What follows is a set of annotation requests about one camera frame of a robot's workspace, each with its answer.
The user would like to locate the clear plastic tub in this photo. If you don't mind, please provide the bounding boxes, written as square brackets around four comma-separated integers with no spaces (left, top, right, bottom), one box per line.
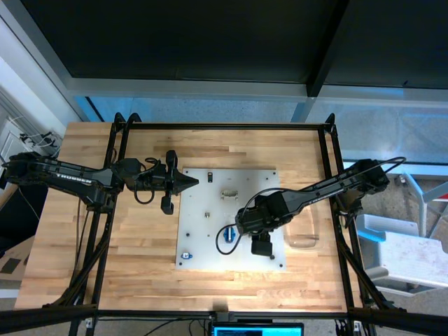
[282,202,325,251]

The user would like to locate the black looped cable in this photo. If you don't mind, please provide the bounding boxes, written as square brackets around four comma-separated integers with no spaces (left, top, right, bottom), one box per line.
[134,187,157,205]
[216,223,242,256]

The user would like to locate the tangled cable bundle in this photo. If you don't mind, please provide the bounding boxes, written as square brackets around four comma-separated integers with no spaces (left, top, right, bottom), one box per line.
[15,131,64,155]

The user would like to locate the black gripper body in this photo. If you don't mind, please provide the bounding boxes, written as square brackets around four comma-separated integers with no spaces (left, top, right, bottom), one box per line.
[235,201,281,257]
[152,150,179,215]

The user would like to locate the laptop screen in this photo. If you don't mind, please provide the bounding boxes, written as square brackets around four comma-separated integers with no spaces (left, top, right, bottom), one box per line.
[209,321,305,336]

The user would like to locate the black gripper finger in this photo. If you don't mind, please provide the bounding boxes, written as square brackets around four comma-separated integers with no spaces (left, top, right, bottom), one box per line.
[177,169,200,183]
[177,181,200,195]

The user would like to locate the white metal step stool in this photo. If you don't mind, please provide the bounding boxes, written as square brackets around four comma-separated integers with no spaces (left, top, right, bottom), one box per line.
[356,213,448,298]

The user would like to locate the black aluminium frame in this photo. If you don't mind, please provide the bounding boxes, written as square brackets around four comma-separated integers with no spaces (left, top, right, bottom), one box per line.
[0,111,448,336]

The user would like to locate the white task board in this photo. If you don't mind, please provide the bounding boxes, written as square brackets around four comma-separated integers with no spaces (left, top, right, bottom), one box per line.
[174,167,287,272]

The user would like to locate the brown cardboard box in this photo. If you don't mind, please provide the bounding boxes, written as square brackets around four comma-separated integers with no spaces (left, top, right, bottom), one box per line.
[0,234,36,281]

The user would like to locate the black wall pillar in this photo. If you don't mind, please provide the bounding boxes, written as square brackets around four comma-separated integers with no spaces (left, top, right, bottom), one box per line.
[306,0,351,98]

